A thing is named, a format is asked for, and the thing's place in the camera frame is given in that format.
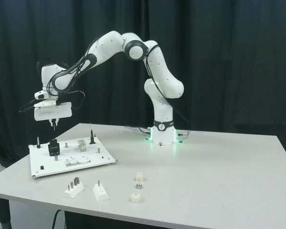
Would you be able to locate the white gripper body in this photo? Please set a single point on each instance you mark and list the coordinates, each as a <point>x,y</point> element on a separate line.
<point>52,111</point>

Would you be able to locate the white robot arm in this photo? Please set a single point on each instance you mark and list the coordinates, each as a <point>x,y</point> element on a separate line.
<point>157,69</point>

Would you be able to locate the large metal square peg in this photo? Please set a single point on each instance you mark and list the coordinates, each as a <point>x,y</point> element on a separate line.
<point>76,180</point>

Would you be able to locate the white square peg holder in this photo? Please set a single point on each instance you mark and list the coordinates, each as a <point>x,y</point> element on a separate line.
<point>74,193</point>

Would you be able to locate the white round peg holder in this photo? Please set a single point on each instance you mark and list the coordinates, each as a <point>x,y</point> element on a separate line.
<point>100,193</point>

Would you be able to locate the round metal nut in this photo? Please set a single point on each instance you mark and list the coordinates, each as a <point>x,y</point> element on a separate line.
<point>138,186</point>

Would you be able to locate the black D-SUB plug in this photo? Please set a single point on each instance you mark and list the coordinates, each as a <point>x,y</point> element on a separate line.
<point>54,149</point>

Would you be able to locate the white medium gear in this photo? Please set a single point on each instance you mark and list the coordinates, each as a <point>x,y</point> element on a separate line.
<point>73,162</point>

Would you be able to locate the white task board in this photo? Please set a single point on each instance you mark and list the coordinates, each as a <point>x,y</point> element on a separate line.
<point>52,167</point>

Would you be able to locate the black table leg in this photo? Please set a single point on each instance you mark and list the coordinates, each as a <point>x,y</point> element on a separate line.
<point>1,214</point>

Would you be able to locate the black curtain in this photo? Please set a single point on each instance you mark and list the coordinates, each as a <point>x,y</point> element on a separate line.
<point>228,47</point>

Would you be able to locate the small white wrist camera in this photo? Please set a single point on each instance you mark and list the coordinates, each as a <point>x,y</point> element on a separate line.
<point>40,95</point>

